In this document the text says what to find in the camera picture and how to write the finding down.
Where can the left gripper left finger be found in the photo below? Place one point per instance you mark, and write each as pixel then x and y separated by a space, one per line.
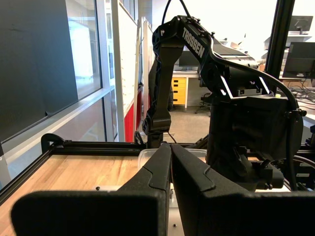
pixel 98 214

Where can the white taskboard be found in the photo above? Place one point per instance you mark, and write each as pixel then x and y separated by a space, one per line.
pixel 174 211

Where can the large black monitor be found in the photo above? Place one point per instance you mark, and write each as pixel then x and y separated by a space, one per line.
pixel 297 61

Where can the white office desk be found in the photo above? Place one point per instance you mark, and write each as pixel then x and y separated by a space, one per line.
pixel 310 118

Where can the red panel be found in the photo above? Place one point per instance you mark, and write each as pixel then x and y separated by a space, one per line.
pixel 129 123

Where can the small black monitor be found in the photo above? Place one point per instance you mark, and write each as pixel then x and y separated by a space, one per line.
pixel 300 24

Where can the clear plastic tub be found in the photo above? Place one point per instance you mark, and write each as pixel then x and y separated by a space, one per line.
pixel 145 157

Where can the wall whiteboard with writing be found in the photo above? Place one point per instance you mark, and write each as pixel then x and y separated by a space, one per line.
pixel 126 61

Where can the black aluminium frame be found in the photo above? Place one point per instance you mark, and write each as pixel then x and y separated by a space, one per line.
pixel 98 145

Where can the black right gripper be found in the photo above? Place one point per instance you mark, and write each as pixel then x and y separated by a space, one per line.
pixel 251 127

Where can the yellow drawer cabinet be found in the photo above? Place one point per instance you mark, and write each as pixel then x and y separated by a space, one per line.
pixel 179 91

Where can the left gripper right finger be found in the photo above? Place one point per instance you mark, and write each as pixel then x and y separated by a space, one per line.
pixel 233 214

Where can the white partition panel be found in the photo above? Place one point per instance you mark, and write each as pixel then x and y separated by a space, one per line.
pixel 147 61

